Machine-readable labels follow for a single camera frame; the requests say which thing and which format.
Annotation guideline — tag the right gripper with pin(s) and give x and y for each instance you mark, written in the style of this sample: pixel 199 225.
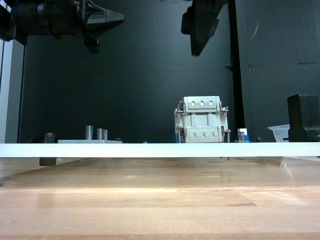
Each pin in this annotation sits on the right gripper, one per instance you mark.
pixel 197 12

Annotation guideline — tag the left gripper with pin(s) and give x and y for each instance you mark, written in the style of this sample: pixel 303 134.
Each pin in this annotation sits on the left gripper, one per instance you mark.
pixel 86 32

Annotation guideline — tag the short steel peg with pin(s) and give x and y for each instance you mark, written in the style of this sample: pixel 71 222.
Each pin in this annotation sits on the short steel peg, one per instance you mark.
pixel 105 135
pixel 99 134

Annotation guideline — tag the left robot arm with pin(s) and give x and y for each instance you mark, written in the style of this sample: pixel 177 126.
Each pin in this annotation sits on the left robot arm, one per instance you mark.
pixel 30 17

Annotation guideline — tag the white task board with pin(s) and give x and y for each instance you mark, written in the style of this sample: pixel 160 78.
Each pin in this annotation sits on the white task board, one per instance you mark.
pixel 150 150

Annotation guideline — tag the beige many-pin connector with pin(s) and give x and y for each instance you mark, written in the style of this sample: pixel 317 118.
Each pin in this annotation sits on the beige many-pin connector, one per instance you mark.
pixel 200 132

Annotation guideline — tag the threaded stud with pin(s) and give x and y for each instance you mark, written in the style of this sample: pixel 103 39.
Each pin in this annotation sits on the threaded stud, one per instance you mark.
pixel 49 138

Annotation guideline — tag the beige connector top half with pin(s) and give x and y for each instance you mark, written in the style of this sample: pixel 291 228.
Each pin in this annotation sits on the beige connector top half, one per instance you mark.
pixel 201 103

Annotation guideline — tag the tall steel peg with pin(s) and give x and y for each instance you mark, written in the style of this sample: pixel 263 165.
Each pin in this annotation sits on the tall steel peg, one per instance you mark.
pixel 89 132

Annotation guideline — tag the blue socket block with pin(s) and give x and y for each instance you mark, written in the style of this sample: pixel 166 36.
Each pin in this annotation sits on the blue socket block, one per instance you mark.
pixel 243 137

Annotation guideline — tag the clear plastic container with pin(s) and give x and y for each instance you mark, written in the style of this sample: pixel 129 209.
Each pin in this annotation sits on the clear plastic container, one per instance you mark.
pixel 281 132

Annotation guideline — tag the black block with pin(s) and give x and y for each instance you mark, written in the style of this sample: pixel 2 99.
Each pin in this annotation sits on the black block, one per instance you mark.
pixel 303 117

